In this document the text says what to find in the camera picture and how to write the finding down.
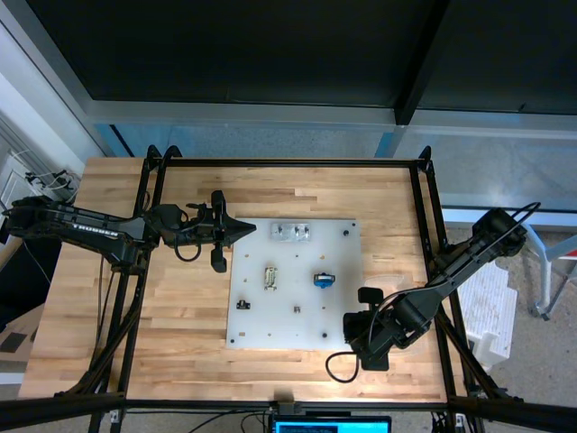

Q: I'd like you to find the black and white cable bundle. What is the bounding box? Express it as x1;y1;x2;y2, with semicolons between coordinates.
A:
24;169;80;195

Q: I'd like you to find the white task board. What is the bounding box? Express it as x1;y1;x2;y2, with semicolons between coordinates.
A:
224;217;371;352

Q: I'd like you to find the white foam block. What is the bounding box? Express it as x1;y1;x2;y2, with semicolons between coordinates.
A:
457;261;518;373

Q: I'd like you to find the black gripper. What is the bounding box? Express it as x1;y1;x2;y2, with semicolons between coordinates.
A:
343;287;396;372
182;189;257;274

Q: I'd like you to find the grey metal stand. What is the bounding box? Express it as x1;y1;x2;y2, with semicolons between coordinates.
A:
525;223;577;322

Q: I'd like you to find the blue mount with black connector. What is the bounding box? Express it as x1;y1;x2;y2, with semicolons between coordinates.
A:
312;270;337;290

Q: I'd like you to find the black aluminium table frame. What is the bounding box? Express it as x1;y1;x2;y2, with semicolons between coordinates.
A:
0;143;577;433

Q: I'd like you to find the screen with blue edge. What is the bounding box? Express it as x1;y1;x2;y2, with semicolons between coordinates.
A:
269;414;392;433

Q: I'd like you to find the black wall post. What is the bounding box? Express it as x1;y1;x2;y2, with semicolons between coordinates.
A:
395;0;452;126

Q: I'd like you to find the black arm elbow cable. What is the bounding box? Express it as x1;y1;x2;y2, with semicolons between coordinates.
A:
511;201;542;235

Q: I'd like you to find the cardboard box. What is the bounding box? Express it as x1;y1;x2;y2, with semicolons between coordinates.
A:
0;301;46;362

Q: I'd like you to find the black arm looped cable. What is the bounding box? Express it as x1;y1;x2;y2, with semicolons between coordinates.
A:
325;288;407;384
173;234;203;263

